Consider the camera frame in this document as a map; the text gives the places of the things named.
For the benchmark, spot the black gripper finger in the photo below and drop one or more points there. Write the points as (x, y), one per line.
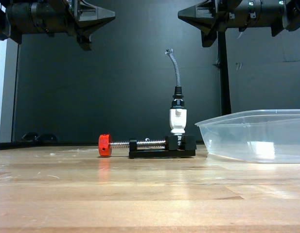
(203, 11)
(93, 11)
(96, 24)
(203, 23)

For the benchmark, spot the black vertical wall post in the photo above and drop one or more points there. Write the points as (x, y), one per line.
(224, 77)

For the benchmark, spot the clear plastic tub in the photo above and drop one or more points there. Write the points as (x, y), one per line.
(237, 136)

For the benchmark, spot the black clamp with orange knob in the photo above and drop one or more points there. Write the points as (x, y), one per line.
(162, 154)

